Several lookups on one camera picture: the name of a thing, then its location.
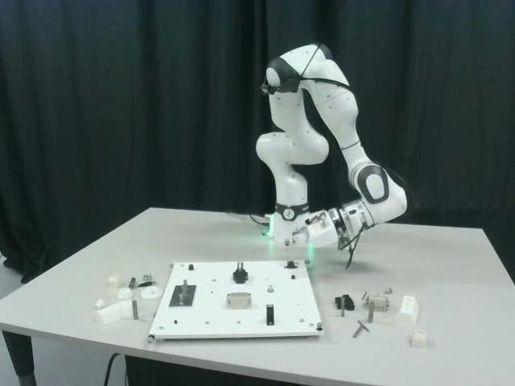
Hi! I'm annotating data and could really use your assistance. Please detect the black cables at arm foot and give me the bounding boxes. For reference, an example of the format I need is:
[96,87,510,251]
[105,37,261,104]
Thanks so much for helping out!
[245,211,271,227]

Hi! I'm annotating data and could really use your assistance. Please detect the black table leg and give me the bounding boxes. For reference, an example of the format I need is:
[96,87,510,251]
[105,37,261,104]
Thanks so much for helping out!
[1,331,32,386]

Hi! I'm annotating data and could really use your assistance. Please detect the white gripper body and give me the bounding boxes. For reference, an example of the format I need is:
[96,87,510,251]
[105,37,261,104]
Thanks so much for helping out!
[290,210,343,245]

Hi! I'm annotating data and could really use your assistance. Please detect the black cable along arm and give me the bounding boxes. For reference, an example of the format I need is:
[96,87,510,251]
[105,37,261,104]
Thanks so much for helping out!
[260,42,352,97]

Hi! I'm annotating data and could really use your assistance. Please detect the tall white holder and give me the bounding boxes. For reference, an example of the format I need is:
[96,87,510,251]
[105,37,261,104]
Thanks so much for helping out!
[393,294,420,325]

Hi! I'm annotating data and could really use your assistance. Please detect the long white holder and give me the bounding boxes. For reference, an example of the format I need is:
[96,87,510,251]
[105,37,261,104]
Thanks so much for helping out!
[94,300,135,324]

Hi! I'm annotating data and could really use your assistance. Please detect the black curtain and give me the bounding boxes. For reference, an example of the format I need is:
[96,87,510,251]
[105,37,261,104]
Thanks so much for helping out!
[0,0,515,285]

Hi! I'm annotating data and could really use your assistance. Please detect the black D-SUB plug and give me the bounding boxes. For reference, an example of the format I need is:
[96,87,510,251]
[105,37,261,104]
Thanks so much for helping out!
[334,294,356,313]

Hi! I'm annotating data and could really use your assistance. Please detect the thin black rod on wire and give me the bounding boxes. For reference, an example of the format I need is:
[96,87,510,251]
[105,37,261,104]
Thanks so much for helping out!
[344,229,362,270]

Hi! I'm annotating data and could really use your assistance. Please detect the white task board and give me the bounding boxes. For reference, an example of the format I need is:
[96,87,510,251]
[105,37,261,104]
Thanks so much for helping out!
[146,260,325,334]

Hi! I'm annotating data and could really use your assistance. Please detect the black cable under table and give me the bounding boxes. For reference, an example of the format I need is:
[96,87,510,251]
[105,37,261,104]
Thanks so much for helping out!
[105,352,126,386]

